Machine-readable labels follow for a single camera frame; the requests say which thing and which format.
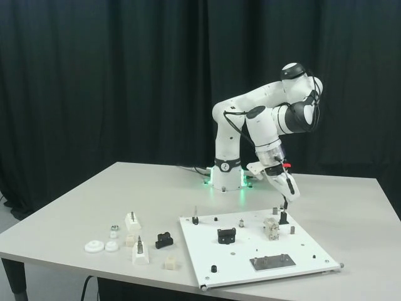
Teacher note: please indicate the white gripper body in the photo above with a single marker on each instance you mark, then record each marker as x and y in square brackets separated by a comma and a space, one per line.
[279, 183]

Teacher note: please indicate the metal BNC plug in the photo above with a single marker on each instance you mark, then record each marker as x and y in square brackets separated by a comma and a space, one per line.
[241, 223]

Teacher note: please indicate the white flat mounting plate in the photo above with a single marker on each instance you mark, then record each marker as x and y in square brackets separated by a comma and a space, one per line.
[255, 169]

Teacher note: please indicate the cream cube holder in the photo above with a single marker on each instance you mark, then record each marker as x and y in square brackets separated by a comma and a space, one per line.
[129, 241]
[170, 263]

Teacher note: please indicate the white task board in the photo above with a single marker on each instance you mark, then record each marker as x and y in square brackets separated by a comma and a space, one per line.
[250, 251]

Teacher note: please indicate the white tall peg holder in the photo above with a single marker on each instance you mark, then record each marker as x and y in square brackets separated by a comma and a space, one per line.
[140, 257]

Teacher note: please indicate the metal square peg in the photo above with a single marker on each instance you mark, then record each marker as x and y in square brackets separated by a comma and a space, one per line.
[139, 246]

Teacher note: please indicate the black table leg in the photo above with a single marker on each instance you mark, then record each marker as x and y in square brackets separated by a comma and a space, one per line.
[14, 279]

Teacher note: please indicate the metal round peg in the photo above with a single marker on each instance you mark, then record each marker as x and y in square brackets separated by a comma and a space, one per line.
[133, 216]

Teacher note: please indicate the white low peg holder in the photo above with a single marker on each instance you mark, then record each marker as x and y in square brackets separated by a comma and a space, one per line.
[133, 224]

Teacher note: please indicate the black plug with thin rod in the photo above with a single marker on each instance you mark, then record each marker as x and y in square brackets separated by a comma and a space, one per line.
[195, 220]

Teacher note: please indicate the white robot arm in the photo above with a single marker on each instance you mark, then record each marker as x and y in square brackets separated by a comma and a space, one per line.
[228, 150]

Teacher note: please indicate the black D-SUB plug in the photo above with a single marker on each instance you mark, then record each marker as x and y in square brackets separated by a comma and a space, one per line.
[164, 240]

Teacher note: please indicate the metal bolt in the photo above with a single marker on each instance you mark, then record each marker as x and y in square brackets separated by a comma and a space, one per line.
[114, 227]

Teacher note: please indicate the white large gear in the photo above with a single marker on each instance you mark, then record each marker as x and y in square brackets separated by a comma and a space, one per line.
[94, 246]

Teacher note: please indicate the white small gear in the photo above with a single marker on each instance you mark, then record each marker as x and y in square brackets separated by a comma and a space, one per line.
[113, 235]

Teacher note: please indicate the white medium gear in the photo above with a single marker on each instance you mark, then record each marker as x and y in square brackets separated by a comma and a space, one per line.
[112, 246]

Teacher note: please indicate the black curtain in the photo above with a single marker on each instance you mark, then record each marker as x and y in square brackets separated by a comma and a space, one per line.
[94, 62]

